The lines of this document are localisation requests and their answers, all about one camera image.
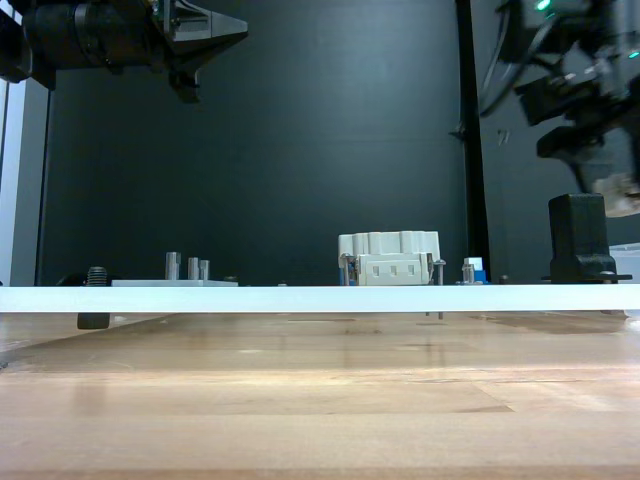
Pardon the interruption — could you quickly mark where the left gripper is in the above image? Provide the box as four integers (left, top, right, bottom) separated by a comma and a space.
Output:
22, 0, 250, 105

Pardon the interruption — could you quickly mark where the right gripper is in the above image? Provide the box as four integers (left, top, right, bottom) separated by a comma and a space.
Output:
514, 0, 640, 196

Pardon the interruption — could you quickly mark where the beige connector top half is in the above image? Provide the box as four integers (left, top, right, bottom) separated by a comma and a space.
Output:
337, 230, 442, 259

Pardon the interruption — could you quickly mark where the beige many-pin connector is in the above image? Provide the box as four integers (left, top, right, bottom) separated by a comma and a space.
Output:
338, 252, 447, 288

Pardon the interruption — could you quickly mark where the black block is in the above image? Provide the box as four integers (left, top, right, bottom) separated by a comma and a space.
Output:
541, 193, 634, 282

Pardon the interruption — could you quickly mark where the small blue socket block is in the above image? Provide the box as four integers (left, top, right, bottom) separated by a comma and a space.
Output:
462, 256, 487, 286

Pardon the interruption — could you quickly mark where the white task board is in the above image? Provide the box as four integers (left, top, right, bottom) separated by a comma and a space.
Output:
0, 285, 640, 314

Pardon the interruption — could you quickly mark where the grey metal base plate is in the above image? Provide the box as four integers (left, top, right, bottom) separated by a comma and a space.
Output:
110, 278, 239, 288

